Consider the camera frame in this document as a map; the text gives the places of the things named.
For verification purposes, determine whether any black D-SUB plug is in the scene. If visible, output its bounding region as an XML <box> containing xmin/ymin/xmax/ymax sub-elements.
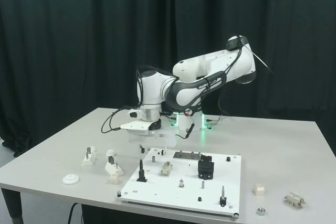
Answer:
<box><xmin>196</xmin><ymin>155</ymin><xmax>215</xmax><ymax>180</ymax></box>

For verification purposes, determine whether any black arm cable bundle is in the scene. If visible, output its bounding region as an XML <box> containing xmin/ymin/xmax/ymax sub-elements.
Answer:
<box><xmin>100</xmin><ymin>35</ymin><xmax>254</xmax><ymax>134</ymax></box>

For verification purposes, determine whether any white task board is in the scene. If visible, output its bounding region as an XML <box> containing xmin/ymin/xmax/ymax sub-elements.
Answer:
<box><xmin>115</xmin><ymin>147</ymin><xmax>242</xmax><ymax>219</ymax></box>

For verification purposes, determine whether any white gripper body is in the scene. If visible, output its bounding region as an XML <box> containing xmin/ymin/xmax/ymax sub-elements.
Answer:
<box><xmin>128</xmin><ymin>130</ymin><xmax>176</xmax><ymax>148</ymax></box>

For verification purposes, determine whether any thin black rod on wire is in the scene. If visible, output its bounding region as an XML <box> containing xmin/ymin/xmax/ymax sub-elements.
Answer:
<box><xmin>175</xmin><ymin>108</ymin><xmax>195</xmax><ymax>138</ymax></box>

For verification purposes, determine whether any white peg holder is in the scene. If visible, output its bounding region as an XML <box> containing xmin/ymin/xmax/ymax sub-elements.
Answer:
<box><xmin>81</xmin><ymin>153</ymin><xmax>97</xmax><ymax>167</ymax></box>
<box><xmin>104</xmin><ymin>161</ymin><xmax>124</xmax><ymax>176</ymax></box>

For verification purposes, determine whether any beige multi-pin connector plug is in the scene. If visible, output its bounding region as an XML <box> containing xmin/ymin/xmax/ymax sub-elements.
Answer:
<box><xmin>285</xmin><ymin>192</ymin><xmax>307</xmax><ymax>206</ymax></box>

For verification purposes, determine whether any black cable under table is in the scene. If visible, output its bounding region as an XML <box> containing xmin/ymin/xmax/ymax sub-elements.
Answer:
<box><xmin>69</xmin><ymin>202</ymin><xmax>82</xmax><ymax>224</ymax></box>

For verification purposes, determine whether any white large gear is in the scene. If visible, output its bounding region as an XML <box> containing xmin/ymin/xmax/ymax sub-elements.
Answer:
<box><xmin>62</xmin><ymin>174</ymin><xmax>79</xmax><ymax>185</ymax></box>

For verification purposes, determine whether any dark table leg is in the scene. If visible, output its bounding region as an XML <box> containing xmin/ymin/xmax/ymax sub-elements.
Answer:
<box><xmin>1</xmin><ymin>188</ymin><xmax>21</xmax><ymax>224</ymax></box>

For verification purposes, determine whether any black curtain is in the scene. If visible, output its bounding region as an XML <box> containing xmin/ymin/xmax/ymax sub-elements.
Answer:
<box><xmin>0</xmin><ymin>0</ymin><xmax>336</xmax><ymax>158</ymax></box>

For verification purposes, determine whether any black base cable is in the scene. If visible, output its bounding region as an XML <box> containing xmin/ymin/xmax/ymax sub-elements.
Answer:
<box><xmin>206</xmin><ymin>83</ymin><xmax>233</xmax><ymax>130</ymax></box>

